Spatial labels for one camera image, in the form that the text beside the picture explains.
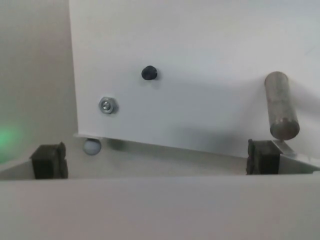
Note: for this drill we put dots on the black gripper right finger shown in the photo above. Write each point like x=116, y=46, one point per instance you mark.
x=262, y=160

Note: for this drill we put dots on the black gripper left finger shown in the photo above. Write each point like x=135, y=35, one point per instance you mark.
x=48, y=162

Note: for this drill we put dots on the grey round board foot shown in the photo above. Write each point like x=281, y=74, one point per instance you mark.
x=92, y=147

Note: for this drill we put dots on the metal round peg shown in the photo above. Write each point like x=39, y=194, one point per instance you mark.
x=281, y=107

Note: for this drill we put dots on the black round screw head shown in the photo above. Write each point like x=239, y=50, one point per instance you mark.
x=149, y=73

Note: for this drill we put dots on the metal hex nut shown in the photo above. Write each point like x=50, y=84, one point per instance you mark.
x=108, y=105

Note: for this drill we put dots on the white task board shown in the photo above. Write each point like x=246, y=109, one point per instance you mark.
x=200, y=50

